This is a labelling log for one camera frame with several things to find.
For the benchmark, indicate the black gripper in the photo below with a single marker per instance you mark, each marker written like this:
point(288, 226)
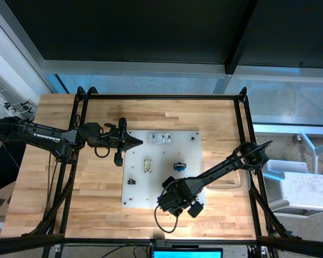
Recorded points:
point(177, 203)
point(121, 139)

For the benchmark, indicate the white plastic board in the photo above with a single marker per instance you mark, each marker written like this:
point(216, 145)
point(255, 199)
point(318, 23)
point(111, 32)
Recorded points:
point(145, 188)

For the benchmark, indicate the grey rectangular connector housing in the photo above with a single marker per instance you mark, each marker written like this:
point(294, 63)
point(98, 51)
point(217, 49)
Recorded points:
point(148, 165)

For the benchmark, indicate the small black clamp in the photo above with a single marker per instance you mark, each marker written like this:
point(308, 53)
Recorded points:
point(131, 182)

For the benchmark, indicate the small black table camera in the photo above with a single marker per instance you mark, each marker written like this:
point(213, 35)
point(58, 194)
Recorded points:
point(160, 243)

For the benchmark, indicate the clear plastic tub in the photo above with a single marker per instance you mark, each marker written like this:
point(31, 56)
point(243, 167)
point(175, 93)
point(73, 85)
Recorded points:
point(231, 185)

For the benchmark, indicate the silver frame bracket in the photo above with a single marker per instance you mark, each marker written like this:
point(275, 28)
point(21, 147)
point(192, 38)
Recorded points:
point(264, 250)
point(57, 247)

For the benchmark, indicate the black metal frame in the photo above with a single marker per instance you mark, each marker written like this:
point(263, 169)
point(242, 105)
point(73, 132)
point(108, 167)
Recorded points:
point(161, 97)

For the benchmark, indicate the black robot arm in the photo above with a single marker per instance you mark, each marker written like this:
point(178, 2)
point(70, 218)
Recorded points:
point(220, 168)
point(45, 137)

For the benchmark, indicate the silver aluminium bar block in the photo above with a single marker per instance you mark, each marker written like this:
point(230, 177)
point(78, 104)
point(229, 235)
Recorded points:
point(158, 142)

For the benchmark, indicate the brown cardboard sheet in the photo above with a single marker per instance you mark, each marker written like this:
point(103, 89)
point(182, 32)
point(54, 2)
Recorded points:
point(5, 193)

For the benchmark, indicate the black room column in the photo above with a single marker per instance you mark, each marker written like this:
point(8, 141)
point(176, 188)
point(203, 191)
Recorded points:
point(239, 40)

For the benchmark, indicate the white plastic stool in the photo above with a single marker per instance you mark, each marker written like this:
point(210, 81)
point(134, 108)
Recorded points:
point(307, 188)

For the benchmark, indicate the grey metal chair frame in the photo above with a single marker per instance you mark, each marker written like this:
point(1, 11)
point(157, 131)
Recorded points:
point(309, 145)

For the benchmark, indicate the screen with blue edge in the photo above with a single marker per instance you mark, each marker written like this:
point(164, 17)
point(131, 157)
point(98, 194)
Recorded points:
point(185, 254)

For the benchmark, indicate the blue and black connector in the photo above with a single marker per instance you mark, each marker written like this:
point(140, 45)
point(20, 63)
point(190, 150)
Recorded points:
point(179, 167)

